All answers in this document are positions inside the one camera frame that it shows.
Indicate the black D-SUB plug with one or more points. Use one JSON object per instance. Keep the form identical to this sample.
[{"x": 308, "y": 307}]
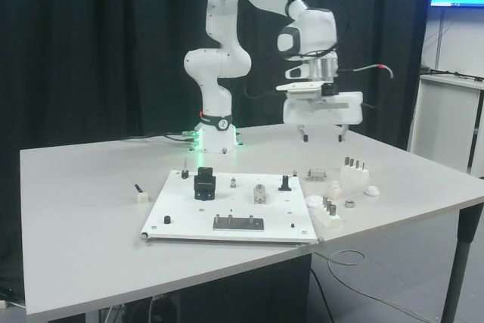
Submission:
[{"x": 205, "y": 185}]

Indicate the metal round peg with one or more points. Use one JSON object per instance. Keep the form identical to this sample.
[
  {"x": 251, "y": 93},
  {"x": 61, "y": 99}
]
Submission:
[
  {"x": 324, "y": 201},
  {"x": 334, "y": 210},
  {"x": 329, "y": 205}
]

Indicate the metal BNC plug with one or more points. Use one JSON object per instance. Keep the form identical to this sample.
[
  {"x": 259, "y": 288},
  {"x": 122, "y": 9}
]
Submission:
[{"x": 233, "y": 183}]

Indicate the dark table leg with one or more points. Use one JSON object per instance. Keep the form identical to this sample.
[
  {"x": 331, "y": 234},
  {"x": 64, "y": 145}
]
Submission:
[{"x": 465, "y": 262}]

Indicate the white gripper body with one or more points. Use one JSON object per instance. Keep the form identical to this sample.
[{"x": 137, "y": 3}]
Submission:
[{"x": 302, "y": 111}]

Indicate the white medium gear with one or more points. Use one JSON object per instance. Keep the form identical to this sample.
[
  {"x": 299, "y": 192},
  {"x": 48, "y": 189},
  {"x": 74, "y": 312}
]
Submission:
[{"x": 313, "y": 201}]

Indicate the small white plug holder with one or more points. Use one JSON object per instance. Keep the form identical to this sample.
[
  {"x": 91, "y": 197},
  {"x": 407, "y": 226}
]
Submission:
[{"x": 141, "y": 199}]

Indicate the white peg holder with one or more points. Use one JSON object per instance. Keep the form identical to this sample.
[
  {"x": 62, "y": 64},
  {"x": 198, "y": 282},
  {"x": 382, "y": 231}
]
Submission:
[
  {"x": 353, "y": 179},
  {"x": 328, "y": 221}
]

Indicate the black curtain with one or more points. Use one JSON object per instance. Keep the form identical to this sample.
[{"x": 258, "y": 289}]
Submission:
[{"x": 75, "y": 35}]

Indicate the white task board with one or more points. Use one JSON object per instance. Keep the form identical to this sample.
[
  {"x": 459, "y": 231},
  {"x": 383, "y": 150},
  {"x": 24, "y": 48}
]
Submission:
[{"x": 189, "y": 221}]

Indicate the beige waterproof plug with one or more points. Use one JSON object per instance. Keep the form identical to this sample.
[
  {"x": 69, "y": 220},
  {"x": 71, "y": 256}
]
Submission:
[{"x": 315, "y": 174}]

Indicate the white cabinet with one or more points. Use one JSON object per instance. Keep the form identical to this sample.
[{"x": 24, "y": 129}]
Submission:
[{"x": 446, "y": 130}]

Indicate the small cream square holder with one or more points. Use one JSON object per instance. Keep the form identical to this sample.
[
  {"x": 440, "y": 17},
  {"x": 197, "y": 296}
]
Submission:
[{"x": 332, "y": 192}]

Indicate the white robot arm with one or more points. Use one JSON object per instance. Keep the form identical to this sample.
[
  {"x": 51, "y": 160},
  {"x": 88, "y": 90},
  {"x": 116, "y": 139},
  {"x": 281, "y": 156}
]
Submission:
[{"x": 223, "y": 62}]

